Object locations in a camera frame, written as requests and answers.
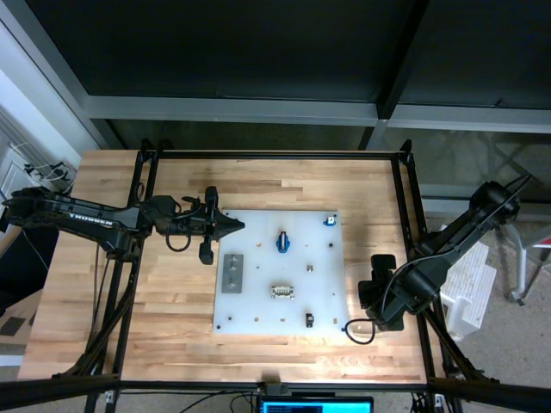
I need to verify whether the metal-legged chair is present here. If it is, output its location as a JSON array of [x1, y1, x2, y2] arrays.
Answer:
[[494, 213, 551, 307]]

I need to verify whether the blue-edged laptop screen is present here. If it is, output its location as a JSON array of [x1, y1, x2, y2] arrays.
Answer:
[[257, 395, 375, 413]]

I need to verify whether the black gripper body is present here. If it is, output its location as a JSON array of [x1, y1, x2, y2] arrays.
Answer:
[[187, 186, 223, 265], [370, 254, 406, 333]]

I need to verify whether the white power strip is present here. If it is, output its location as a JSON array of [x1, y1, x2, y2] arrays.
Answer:
[[21, 159, 77, 191]]

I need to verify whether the grey aluminium partition frame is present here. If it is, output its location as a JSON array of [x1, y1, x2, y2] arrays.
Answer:
[[0, 0, 551, 150]]

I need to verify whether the black table-level camera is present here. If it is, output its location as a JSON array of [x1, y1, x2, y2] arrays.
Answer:
[[257, 373, 286, 396]]

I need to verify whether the black foam pad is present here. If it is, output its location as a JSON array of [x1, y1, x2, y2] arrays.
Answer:
[[0, 316, 25, 339]]

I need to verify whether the white foam packing block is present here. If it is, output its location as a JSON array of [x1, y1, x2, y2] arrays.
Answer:
[[442, 239, 496, 343]]

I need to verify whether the brown cardboard box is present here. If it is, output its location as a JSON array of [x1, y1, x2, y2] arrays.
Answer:
[[0, 287, 44, 358]]

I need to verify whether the black aluminium frame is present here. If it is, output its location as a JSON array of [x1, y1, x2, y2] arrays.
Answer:
[[0, 138, 551, 413]]

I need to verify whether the white task board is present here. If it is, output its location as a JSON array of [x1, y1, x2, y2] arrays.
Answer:
[[213, 209, 350, 336]]

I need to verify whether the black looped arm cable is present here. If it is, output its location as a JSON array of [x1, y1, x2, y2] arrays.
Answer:
[[165, 226, 193, 253]]

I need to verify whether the grey metal plate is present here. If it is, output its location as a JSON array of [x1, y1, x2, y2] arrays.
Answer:
[[220, 252, 245, 294]]

